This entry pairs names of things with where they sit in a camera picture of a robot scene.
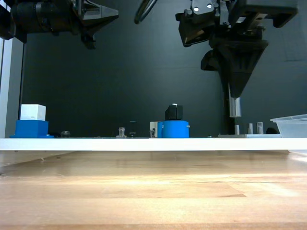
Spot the silver metal cylinder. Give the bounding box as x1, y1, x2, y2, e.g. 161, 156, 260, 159
229, 95, 241, 118

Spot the clear plastic tub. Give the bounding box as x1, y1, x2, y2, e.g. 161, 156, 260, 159
270, 114, 307, 154

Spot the white cube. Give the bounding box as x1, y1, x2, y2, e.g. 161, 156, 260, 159
20, 103, 47, 121

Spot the beige connector housing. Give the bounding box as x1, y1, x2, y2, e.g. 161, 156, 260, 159
150, 121, 164, 138

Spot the grey metal peg holder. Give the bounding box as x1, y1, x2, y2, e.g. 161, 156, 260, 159
217, 133, 282, 139

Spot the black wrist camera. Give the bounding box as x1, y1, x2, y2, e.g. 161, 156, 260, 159
176, 9, 218, 48

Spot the white taskboard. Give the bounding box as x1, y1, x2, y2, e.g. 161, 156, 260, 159
0, 137, 307, 152

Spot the blue round mount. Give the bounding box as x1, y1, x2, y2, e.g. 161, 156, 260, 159
158, 120, 191, 138

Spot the blue square mount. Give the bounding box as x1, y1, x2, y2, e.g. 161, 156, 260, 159
9, 119, 55, 139

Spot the black clamp block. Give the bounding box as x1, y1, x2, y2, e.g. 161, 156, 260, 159
165, 104, 184, 121

